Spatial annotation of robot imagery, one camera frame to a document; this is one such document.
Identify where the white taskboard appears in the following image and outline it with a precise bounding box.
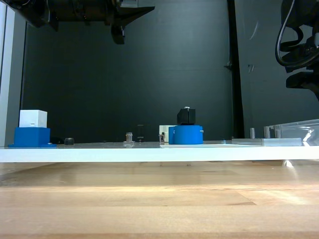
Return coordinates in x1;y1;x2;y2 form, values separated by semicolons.
0;141;319;164

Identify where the clear plastic tub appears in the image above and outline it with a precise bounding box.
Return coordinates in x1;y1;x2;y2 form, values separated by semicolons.
263;119;319;147

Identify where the black clamp block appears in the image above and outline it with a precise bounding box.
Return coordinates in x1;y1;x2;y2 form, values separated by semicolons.
176;106;196;125

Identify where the white connector housing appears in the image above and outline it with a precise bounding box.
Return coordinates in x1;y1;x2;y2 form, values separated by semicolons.
159;125;175;144

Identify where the white cube plug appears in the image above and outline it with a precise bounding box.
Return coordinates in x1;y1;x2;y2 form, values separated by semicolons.
19;110;48;129

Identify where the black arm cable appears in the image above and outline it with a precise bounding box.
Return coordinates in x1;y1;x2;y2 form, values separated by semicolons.
275;0;304;68

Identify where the black aluminium frame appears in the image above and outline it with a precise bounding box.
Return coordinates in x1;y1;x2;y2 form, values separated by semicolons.
223;0;245;139

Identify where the blue round mount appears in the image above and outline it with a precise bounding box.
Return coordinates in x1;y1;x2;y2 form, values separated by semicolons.
168;125;204;145

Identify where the blue square mount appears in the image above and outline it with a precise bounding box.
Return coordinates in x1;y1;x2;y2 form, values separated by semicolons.
7;127;57;148

